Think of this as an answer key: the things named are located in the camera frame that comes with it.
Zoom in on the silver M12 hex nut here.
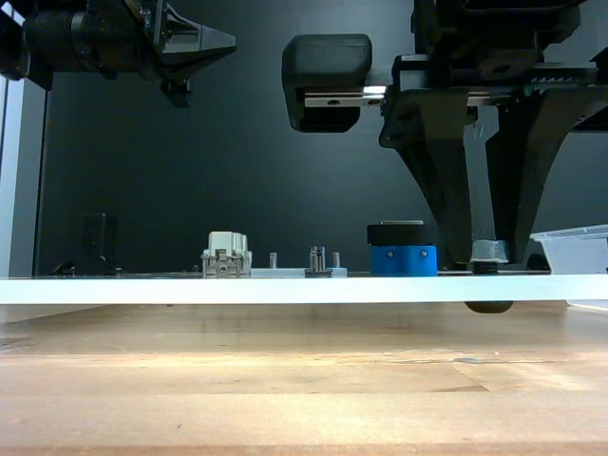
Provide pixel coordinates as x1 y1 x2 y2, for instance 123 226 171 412
469 238 512 265

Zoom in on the blue and black socket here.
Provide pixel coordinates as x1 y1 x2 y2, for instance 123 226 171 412
366 218 438 277

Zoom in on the clear plastic tub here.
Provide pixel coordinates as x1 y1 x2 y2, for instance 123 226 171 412
529 223 608 315

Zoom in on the small metal connector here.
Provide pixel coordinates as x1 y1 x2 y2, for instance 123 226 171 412
303 245 333 278

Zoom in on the grey connector housing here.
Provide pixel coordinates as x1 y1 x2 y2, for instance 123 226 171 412
199 231 253 279

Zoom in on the white board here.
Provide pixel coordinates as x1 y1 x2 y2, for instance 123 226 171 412
0 271 608 306

